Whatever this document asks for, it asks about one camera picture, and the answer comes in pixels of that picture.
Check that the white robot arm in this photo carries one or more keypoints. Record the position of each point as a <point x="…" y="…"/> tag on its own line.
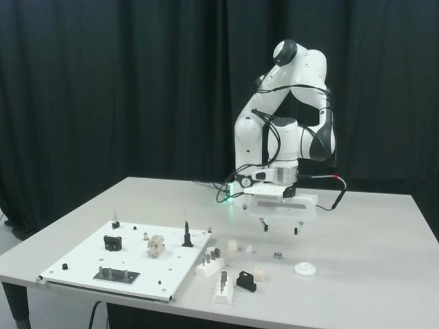
<point x="312" y="68"/>

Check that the white peg holder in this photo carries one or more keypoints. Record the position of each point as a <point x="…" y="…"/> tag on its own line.
<point x="209" y="270"/>
<point x="223" y="295"/>

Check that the black curtain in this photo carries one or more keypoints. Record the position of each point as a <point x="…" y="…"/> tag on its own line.
<point x="51" y="103"/>

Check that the dark metal peg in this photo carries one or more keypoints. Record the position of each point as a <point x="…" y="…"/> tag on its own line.
<point x="217" y="254"/>
<point x="213" y="255"/>

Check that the white large gear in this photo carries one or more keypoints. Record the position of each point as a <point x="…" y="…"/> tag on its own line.
<point x="305" y="268"/>

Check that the black D-SUB plug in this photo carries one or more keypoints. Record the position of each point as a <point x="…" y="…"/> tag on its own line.
<point x="246" y="279"/>

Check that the dark table leg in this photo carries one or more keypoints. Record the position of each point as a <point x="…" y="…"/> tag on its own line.
<point x="15" y="305"/>

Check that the small white cube holder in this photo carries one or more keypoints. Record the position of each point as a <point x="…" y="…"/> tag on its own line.
<point x="259" y="273"/>
<point x="232" y="247"/>

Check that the white task board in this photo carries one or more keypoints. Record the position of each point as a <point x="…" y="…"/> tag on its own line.
<point x="85" y="260"/>

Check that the thin metal round peg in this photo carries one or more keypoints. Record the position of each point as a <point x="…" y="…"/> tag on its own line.
<point x="207" y="259"/>

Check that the black box under table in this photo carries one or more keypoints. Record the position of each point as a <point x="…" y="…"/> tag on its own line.
<point x="144" y="318"/>

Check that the metal square peg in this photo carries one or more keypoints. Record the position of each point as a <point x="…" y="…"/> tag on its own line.
<point x="223" y="277"/>

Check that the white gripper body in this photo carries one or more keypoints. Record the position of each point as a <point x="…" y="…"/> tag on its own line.
<point x="281" y="210"/>

